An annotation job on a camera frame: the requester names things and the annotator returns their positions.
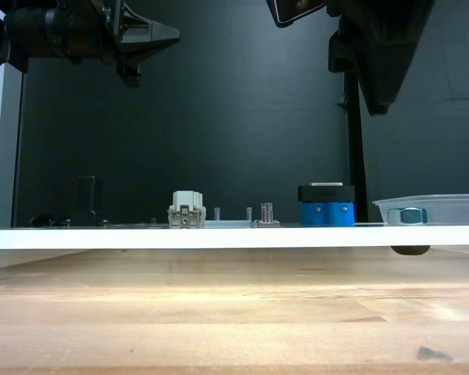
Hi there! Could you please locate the silver M12 hex nut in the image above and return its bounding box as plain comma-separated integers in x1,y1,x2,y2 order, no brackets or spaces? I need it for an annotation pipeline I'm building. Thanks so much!
385,207,429,227

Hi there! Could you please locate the grey rectangular connector housing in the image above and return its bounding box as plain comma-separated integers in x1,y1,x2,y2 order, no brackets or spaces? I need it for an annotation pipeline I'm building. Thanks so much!
166,190,208,230

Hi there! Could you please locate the blue and black connector socket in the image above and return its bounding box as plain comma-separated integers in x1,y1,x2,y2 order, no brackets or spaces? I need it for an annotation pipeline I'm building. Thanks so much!
297,180,356,228

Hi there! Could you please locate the white board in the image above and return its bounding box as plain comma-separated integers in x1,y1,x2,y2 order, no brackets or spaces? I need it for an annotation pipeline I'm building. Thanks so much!
0,222,469,251

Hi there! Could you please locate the clear plastic tub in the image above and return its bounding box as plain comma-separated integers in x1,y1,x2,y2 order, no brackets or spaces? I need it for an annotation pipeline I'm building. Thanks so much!
371,193,469,227

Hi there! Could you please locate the small silver metal connector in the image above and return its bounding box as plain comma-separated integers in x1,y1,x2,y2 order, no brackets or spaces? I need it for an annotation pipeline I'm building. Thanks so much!
251,202,281,229

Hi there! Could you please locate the clear acrylic block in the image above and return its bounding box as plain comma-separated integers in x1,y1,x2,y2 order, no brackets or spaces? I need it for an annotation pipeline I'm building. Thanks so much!
204,219,256,229

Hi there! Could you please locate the black rubber foot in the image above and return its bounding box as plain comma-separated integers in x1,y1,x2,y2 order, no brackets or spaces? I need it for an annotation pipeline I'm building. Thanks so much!
389,245,432,257

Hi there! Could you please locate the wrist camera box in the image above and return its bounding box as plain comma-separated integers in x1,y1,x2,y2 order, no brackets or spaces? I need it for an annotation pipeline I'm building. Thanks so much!
265,0,327,30

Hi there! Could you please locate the black wall post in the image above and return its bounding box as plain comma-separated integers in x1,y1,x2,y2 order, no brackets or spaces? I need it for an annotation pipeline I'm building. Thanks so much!
338,72,367,224

